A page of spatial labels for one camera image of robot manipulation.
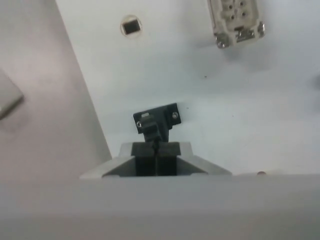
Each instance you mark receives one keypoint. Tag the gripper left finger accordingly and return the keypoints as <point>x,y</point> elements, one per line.
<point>145,162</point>

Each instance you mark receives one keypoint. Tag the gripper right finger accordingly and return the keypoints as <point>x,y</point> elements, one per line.
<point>167,162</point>

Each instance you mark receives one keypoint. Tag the black USB plug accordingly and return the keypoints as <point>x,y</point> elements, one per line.
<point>150,132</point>

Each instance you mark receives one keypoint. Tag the white task board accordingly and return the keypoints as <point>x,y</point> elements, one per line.
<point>225,100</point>

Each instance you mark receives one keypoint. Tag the pale flat block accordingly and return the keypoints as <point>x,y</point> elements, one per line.
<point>10,95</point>

